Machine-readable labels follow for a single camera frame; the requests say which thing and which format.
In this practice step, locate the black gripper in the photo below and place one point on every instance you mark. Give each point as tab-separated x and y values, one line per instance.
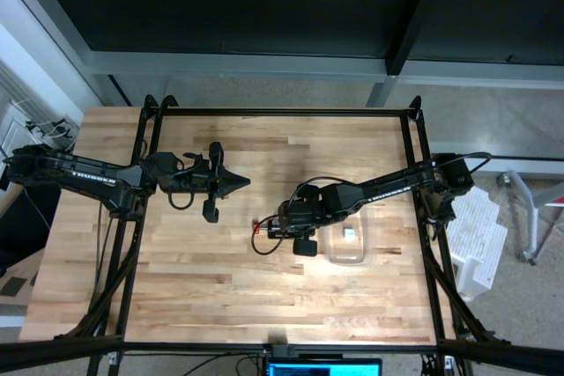
302	217
215	182

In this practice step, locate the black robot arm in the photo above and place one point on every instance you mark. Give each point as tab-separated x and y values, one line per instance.
88	173
396	184

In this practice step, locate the red clamp knob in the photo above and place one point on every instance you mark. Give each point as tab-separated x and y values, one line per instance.
256	230

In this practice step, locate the small white part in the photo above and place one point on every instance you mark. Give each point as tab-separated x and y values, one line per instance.
349	233

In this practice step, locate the clear plastic tub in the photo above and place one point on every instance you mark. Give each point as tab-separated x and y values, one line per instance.
348	255

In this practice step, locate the laptop screen with blue edge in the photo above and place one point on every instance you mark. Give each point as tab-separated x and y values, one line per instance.
321	369

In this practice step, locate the white plastic step stool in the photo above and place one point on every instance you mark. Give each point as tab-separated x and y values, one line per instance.
478	252

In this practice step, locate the brown cardboard box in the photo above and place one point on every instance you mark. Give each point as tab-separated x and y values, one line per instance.
22	272

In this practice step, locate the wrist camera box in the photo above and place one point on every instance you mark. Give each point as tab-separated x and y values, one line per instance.
163	164

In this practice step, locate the black metal frame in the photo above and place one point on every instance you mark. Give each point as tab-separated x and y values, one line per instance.
282	112

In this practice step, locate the grey metal window frame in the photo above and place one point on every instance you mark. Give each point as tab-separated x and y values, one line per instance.
220	65

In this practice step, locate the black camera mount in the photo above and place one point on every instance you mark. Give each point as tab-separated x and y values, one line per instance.
278	348

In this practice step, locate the black vertical post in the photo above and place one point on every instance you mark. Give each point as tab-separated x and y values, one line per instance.
410	19

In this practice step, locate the grey metal chair frame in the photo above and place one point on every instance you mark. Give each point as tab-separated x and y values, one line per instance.
531	235

